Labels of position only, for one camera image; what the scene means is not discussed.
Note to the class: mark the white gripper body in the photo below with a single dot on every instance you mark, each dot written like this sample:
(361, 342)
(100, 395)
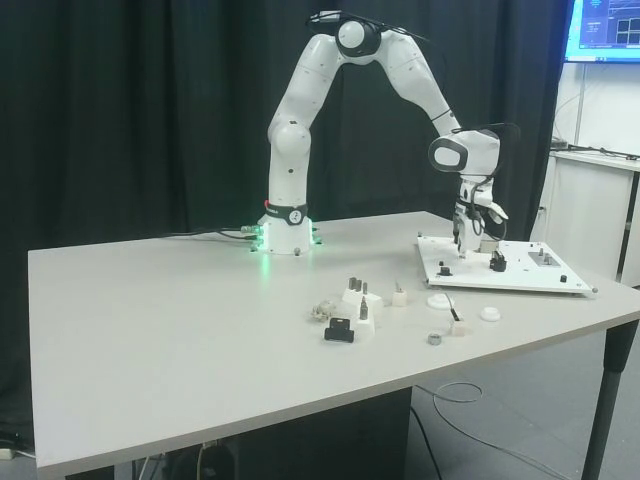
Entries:
(470, 230)

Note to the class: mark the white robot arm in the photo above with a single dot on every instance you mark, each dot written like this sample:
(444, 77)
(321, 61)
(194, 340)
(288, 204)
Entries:
(290, 165)

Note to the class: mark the white flat mounting plate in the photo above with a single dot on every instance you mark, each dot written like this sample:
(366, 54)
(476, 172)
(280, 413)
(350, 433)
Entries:
(497, 211)

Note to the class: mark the white task board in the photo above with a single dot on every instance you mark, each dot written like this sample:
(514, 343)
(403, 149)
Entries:
(530, 275)

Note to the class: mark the white large gear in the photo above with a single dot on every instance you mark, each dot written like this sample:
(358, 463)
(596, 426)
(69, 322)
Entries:
(440, 302)

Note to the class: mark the white medium gear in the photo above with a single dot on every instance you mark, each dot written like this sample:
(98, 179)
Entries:
(489, 315)

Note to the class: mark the white small round holder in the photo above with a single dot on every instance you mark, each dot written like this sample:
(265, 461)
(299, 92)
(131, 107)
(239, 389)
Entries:
(400, 299)

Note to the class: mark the metal bolt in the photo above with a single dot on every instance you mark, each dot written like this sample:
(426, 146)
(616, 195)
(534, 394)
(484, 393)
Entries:
(434, 338)

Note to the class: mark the white cabinet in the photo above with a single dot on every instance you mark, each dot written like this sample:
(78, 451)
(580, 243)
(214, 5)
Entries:
(585, 210)

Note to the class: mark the large metal round peg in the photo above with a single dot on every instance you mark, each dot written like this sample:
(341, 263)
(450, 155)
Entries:
(363, 310)

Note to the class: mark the white tall plug holder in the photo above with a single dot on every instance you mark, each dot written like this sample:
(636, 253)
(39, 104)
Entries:
(350, 299)

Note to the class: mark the white wedge peg holder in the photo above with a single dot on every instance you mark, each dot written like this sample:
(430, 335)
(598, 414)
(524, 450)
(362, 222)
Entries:
(367, 327)

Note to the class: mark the black D-SUB plug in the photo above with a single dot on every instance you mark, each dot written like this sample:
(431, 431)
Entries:
(340, 334)

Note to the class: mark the clear Ethernet plug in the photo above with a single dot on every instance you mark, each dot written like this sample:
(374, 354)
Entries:
(321, 308)

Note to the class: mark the black table leg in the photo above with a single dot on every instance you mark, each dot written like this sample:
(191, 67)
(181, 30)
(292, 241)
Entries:
(617, 360)

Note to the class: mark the blue screen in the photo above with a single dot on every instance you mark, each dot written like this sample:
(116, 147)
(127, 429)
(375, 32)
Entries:
(605, 30)

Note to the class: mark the black curtain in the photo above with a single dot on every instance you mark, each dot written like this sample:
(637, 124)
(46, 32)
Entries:
(100, 100)

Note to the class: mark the white power strip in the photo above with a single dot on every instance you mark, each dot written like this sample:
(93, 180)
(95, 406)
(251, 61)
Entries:
(6, 452)

